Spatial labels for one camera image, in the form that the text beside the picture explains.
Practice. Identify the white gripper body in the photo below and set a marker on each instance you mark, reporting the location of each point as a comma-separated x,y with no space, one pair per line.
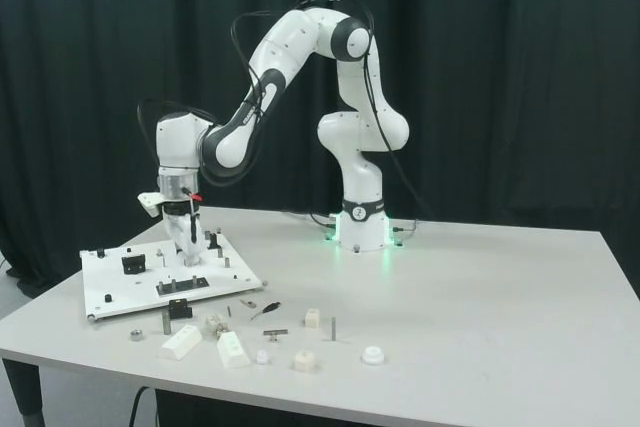
179,229

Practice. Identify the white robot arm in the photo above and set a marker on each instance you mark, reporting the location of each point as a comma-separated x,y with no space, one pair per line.
295,42

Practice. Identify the white small gear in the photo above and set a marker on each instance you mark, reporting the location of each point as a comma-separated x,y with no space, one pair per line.
260,357

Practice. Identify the white medium gear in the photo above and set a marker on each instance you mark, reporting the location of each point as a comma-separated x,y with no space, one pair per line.
372,355

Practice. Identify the black rod with red tag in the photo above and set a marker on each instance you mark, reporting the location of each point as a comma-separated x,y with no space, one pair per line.
193,224

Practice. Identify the white task board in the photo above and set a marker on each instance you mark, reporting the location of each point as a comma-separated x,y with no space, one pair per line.
135,292

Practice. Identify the black D-SUB plug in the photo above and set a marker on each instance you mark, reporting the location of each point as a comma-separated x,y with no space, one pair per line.
179,309

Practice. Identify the metal square peg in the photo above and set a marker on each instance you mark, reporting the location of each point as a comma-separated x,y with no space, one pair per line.
165,324

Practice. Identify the metal USB plug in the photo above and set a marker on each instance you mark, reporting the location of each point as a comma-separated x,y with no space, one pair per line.
248,303

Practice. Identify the white small block holder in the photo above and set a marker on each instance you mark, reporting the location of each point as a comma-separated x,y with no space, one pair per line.
215,324
311,318
305,361

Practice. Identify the white house-shaped holder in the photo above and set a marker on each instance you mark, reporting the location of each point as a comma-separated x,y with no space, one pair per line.
181,342
233,351

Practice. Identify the metal BNC plug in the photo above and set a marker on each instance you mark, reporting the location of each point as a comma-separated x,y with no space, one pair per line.
135,336

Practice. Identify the metal bolt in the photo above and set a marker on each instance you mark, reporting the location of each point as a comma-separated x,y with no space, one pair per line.
276,332

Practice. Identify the dark table leg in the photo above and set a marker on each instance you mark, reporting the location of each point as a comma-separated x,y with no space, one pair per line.
20,389

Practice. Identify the black curtain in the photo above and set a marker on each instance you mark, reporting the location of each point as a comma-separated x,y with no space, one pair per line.
500,72

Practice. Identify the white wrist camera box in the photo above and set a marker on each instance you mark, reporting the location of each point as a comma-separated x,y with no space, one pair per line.
149,201

